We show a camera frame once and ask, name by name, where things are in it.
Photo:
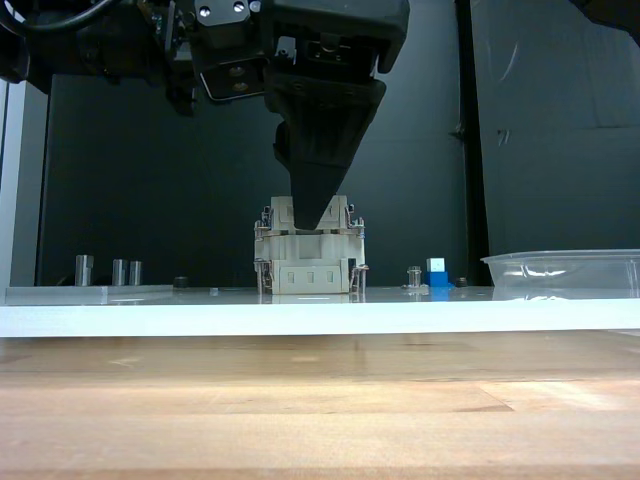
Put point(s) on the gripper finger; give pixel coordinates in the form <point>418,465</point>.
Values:
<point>325,130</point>
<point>282,147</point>

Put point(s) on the beige HAN10-E connector insert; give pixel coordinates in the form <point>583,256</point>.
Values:
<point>280,245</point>

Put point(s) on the beige connector base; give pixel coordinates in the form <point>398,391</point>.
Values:
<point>310,277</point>

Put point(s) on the black screw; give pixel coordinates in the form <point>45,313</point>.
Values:
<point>461,282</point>
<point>181,281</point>

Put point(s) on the white mounting board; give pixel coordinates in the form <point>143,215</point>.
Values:
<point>320,315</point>

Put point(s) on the small metal standoff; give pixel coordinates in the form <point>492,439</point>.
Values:
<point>414,280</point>

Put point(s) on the blue block with white cube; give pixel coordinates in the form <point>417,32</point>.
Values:
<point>440,282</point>

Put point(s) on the clear plastic tub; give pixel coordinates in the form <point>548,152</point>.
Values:
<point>560,275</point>

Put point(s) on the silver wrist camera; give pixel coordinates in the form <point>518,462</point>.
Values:
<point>235,75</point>

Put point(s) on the slotted metal post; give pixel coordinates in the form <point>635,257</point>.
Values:
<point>127,272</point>
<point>84,271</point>

